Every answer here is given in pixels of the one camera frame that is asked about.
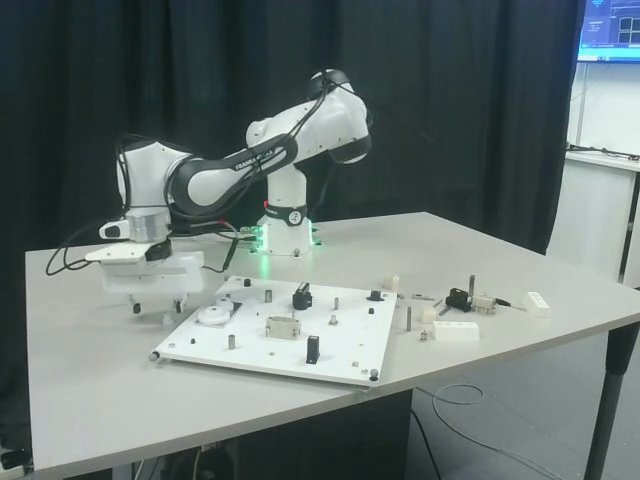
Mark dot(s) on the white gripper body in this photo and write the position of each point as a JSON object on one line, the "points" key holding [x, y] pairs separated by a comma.
{"points": [[165, 277]]}

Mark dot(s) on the white large gear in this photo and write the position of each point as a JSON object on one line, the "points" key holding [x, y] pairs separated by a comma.
{"points": [[214, 317]]}

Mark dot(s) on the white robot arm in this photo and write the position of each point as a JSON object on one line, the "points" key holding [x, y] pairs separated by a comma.
{"points": [[300, 130]]}

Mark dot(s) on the white medium gear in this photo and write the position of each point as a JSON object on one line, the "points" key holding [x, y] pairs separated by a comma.
{"points": [[223, 302]]}

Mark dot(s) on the white task board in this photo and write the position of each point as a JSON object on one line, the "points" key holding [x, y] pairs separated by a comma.
{"points": [[280, 360]]}

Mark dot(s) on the small white cube holder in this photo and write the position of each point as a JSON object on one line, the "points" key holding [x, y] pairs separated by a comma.
{"points": [[427, 315], [391, 281]]}

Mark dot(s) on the metal bolt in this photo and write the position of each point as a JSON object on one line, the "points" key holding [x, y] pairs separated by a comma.
{"points": [[420, 296]]}

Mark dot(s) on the metal BNC plug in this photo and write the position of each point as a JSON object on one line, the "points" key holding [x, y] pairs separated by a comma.
{"points": [[424, 336]]}

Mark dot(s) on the long white holder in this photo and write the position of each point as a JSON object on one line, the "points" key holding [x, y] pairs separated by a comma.
{"points": [[456, 331], [537, 304]]}

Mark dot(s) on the black Ethernet plug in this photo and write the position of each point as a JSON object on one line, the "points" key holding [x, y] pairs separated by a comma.
{"points": [[457, 299]]}

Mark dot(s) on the metal square peg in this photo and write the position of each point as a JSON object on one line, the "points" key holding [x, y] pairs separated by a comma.
{"points": [[472, 287]]}

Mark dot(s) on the beige D-SUB plug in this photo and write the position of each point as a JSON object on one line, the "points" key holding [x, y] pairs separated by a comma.
{"points": [[483, 304]]}

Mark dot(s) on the black curtain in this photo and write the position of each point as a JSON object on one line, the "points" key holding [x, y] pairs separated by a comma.
{"points": [[450, 125]]}

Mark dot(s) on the black USB plug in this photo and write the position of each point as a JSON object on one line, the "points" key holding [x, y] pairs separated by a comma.
{"points": [[501, 301]]}

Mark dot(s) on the black table leg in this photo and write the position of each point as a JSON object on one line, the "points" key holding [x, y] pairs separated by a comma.
{"points": [[605, 410]]}

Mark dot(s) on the blue screen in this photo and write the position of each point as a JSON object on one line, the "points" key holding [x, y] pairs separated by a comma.
{"points": [[610, 30]]}

